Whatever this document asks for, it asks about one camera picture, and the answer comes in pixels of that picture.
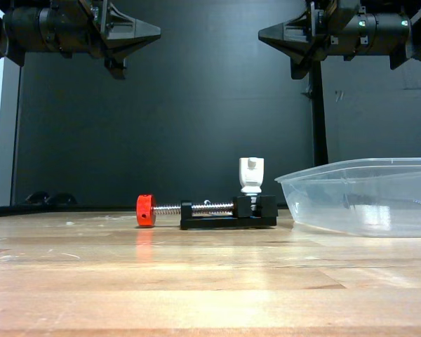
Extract black rounded foot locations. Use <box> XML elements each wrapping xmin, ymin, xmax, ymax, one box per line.
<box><xmin>23</xmin><ymin>190</ymin><xmax>51</xmax><ymax>206</ymax></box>
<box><xmin>45</xmin><ymin>192</ymin><xmax>79</xmax><ymax>206</ymax></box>

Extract clear plastic container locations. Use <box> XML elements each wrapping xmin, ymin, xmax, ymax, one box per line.
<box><xmin>274</xmin><ymin>157</ymin><xmax>421</xmax><ymax>239</ymax></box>

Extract black plug with braided cable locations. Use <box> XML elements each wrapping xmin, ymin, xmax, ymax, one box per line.
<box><xmin>342</xmin><ymin>191</ymin><xmax>421</xmax><ymax>216</ymax></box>

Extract black frame rail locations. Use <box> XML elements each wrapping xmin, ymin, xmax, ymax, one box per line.
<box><xmin>0</xmin><ymin>205</ymin><xmax>138</xmax><ymax>217</ymax></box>

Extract white power receptacle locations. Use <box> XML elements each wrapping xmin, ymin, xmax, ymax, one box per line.
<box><xmin>238</xmin><ymin>157</ymin><xmax>267</xmax><ymax>208</ymax></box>

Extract black frame post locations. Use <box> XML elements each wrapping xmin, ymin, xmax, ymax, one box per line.
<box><xmin>302</xmin><ymin>59</ymin><xmax>330</xmax><ymax>169</ymax></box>

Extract black clamp with red knob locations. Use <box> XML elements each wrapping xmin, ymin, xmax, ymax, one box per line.
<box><xmin>136</xmin><ymin>193</ymin><xmax>279</xmax><ymax>232</ymax></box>

